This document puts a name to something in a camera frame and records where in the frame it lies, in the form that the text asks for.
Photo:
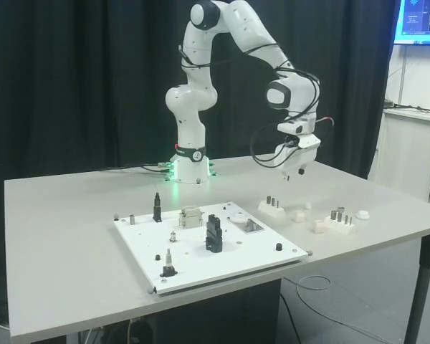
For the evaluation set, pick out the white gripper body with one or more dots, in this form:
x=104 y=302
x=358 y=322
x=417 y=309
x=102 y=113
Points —
x=290 y=156

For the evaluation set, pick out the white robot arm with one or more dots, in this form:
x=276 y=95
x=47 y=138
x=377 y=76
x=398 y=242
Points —
x=197 y=96

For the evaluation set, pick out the white large gear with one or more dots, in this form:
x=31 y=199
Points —
x=241 y=217

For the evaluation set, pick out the white medium gear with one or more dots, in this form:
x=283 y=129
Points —
x=362 y=214

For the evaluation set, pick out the white peg holder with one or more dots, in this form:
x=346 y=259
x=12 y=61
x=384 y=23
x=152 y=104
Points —
x=271 y=211
x=342 y=227

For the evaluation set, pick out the white small cube holder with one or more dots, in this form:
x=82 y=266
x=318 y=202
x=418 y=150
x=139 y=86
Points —
x=318 y=226
x=297 y=216

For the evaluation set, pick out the black stacked plug block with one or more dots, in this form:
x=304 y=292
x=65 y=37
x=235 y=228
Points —
x=214 y=233

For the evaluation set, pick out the white cabinet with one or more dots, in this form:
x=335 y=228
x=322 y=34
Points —
x=408 y=154

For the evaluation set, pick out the white task board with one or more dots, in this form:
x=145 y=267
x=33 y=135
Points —
x=200 y=251

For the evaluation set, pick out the metal BNC plug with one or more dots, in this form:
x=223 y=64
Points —
x=172 y=236

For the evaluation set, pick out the black waterproof plug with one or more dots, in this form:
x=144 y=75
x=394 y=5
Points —
x=157 y=209

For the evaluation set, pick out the metal bolt on black base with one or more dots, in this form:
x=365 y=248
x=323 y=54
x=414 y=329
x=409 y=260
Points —
x=168 y=265

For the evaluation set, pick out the black table leg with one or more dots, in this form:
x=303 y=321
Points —
x=424 y=286

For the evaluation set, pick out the blue screen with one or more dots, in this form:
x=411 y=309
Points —
x=421 y=21

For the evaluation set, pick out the black curtain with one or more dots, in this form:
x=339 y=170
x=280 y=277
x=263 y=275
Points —
x=75 y=82

